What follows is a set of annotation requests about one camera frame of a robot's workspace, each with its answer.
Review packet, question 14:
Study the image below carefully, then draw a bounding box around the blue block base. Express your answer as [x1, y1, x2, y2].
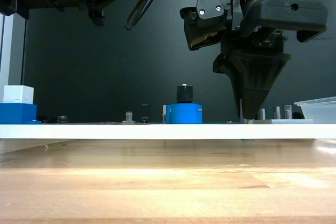
[0, 103, 43, 125]

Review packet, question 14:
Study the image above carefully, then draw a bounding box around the white block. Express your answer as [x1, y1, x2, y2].
[3, 84, 35, 104]

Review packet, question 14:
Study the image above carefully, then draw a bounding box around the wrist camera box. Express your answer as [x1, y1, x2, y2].
[179, 0, 232, 51]

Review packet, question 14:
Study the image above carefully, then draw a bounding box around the small black connector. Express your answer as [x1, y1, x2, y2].
[141, 104, 150, 123]

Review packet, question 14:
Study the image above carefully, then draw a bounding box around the black arm wrist cable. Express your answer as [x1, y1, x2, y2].
[125, 0, 173, 30]

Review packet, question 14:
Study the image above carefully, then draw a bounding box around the black knob with silver top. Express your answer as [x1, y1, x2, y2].
[177, 83, 194, 104]

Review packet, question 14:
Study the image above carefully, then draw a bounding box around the thick metal cylinder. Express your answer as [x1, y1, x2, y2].
[238, 99, 255, 125]

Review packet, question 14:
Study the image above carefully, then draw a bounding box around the blue round holder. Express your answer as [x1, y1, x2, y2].
[165, 103, 204, 124]

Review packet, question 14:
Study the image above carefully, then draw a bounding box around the white taskboard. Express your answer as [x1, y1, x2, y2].
[0, 122, 336, 141]

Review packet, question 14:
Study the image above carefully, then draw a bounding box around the clear plastic tub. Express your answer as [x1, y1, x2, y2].
[293, 96, 336, 124]

